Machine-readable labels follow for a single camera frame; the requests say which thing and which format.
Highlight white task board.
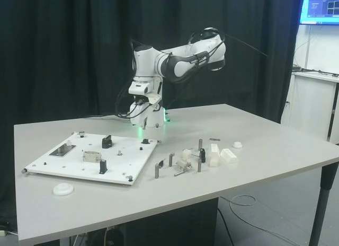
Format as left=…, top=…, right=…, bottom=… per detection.
left=22, top=131, right=157, bottom=186

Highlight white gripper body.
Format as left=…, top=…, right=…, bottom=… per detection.
left=129, top=101, right=149, bottom=126

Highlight black curtain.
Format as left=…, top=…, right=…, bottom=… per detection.
left=0, top=0, right=306, bottom=231

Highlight white large gear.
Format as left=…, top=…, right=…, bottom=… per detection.
left=52, top=182, right=76, bottom=198

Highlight grey floor cable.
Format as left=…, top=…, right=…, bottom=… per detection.
left=228, top=194, right=316, bottom=246

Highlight white square-hole peg holder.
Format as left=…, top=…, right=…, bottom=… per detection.
left=220, top=148, right=238, bottom=165

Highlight thin black cable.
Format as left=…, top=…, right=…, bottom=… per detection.
left=224, top=33, right=269, bottom=57

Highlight black table leg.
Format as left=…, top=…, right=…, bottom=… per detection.
left=309, top=161, right=337, bottom=246

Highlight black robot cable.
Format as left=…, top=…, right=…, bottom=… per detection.
left=115, top=80, right=139, bottom=119

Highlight blue screen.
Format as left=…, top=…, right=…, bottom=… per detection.
left=300, top=0, right=339, bottom=26

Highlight white cabinet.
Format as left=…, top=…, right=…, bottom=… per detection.
left=280, top=70, right=339, bottom=146

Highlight white plug holder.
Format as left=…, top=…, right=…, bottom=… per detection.
left=175, top=158, right=192, bottom=173

